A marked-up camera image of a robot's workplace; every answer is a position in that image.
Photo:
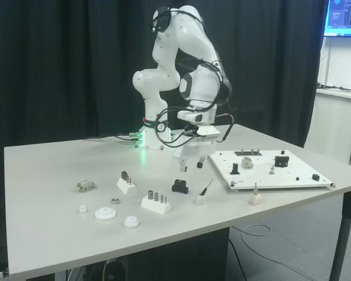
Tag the medium metal round peg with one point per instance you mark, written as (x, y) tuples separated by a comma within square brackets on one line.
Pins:
[(156, 197)]

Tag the metal BNC plug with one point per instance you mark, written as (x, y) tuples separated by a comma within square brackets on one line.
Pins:
[(271, 170)]

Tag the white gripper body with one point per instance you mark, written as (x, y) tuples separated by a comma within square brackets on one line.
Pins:
[(196, 149)]

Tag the white task board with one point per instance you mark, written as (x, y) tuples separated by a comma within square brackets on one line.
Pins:
[(257, 178)]

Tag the white cabinet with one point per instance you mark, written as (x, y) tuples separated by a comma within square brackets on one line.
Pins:
[(336, 128)]

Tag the black D-SUB plug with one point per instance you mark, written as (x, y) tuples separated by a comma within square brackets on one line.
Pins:
[(180, 187)]

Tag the white round peg holder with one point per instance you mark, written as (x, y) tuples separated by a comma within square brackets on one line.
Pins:
[(156, 208)]

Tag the beige metal waterproof plug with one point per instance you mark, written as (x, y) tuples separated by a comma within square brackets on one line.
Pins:
[(85, 186)]

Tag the large metal round peg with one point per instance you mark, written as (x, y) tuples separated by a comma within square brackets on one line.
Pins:
[(149, 196)]

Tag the metal hex nut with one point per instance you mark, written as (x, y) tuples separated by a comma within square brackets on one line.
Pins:
[(114, 201)]

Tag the black curtain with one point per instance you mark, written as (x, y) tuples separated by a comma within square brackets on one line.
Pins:
[(61, 73)]

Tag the small white plug holder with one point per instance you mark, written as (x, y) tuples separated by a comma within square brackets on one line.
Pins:
[(202, 200)]

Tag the small white bolt holder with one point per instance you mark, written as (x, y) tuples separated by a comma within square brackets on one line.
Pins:
[(255, 199)]

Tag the white large gear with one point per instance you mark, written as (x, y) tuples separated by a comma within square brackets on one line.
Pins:
[(105, 213)]

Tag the black table leg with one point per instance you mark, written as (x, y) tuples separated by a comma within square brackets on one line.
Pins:
[(343, 222)]

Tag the white medium gear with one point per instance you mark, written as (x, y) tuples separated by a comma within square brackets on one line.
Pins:
[(131, 221)]

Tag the white small gear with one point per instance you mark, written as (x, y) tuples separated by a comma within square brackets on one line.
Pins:
[(82, 209)]

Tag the large metal square peg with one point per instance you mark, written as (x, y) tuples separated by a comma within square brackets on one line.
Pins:
[(123, 176)]

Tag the metal bolt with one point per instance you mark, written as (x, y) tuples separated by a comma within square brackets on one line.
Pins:
[(255, 189)]

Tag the blue screen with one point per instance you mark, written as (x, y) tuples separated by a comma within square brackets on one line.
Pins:
[(343, 17)]

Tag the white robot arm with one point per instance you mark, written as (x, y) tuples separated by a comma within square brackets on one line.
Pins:
[(190, 32)]

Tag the white square peg holder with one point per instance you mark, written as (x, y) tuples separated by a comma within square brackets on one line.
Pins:
[(126, 187)]

